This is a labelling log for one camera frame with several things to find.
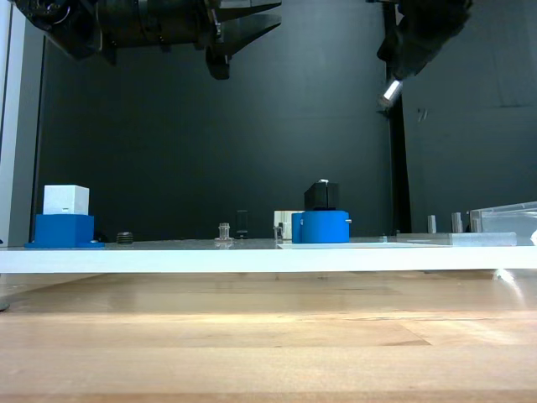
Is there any silver metal cylinder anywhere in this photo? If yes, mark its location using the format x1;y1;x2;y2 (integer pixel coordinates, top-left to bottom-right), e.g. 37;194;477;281
378;78;404;108

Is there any black plug with silver top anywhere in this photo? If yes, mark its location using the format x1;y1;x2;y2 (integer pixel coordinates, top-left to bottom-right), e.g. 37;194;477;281
303;179;340;212

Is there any small clear plastic spool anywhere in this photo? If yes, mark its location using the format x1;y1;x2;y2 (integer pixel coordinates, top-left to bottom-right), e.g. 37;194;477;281
214;222;234;249

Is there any beige multi-pin connector housing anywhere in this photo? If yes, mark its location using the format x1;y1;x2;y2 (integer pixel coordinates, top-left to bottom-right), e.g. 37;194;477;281
273;210;295;242

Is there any clear plastic tub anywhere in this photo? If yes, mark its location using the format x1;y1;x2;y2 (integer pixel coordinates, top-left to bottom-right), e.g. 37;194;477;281
466;201;537;247

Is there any white task board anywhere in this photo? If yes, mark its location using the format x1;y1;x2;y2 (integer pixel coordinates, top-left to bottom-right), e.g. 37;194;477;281
0;237;537;275

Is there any grey metal peg plate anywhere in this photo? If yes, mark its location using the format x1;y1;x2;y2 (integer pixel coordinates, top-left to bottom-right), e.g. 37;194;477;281
395;231;518;246

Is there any white cube plug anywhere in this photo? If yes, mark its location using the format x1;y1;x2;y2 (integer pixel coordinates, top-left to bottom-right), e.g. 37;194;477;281
43;184;91;217

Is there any black metal frame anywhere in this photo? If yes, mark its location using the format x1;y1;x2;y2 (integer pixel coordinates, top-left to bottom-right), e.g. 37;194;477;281
376;0;414;235

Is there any blue round mount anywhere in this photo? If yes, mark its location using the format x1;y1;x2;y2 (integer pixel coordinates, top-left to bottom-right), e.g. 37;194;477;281
290;208;352;244

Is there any blue square mount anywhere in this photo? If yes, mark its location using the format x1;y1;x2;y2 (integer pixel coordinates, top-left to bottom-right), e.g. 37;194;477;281
23;213;107;249

